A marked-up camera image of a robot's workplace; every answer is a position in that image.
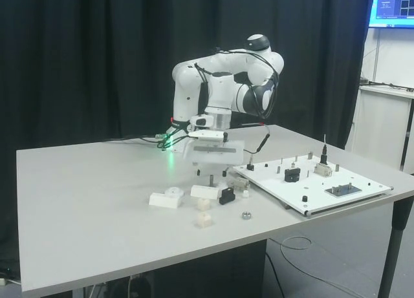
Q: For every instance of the black table leg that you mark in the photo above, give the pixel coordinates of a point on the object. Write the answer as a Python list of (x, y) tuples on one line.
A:
[(396, 230)]

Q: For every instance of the metal hex nut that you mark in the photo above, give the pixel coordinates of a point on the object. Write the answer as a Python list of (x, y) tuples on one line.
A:
[(246, 215)]

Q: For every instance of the metal round peg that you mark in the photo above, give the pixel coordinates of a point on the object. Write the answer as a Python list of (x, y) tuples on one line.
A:
[(210, 180)]

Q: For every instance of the white long peg holder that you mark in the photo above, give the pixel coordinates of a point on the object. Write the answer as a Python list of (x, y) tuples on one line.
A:
[(203, 192)]

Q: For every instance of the grey metal plug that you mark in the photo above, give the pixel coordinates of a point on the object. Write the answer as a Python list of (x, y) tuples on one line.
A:
[(240, 185)]

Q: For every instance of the small cream plug holder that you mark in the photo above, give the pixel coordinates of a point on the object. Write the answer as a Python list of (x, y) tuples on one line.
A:
[(203, 204), (202, 221)]

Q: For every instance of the black curtain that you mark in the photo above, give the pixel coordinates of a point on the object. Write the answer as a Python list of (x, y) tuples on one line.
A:
[(97, 52)]

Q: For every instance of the white flat mounting plate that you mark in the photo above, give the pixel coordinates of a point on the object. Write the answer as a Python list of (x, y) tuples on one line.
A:
[(207, 135)]

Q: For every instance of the small white ribbed cap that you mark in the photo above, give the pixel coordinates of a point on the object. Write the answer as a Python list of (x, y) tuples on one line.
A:
[(246, 194)]

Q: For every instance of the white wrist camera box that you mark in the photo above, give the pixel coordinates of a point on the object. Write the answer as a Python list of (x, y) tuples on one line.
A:
[(201, 121)]

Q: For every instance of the white task board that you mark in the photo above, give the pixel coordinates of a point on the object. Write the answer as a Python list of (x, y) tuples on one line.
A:
[(258, 178)]

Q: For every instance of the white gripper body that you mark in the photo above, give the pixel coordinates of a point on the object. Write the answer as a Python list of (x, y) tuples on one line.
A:
[(213, 155)]

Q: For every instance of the white power strip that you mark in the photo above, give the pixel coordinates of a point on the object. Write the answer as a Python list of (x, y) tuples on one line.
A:
[(2, 281)]

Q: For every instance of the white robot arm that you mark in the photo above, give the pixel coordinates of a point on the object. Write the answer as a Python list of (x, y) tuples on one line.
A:
[(186, 94)]

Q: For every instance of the white large gear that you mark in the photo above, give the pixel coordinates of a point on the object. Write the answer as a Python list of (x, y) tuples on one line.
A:
[(172, 192)]

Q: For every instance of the white cabinet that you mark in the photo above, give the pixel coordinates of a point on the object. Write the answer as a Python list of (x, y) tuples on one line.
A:
[(388, 133)]

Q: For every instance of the short metal peg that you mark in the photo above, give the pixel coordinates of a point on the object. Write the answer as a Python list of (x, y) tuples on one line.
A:
[(338, 190), (348, 187)]

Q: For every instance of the white wide peg holder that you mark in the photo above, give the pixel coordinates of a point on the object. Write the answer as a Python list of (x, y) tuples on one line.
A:
[(161, 201)]

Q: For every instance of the blue screen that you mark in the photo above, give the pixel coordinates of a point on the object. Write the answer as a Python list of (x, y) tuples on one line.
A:
[(393, 7)]

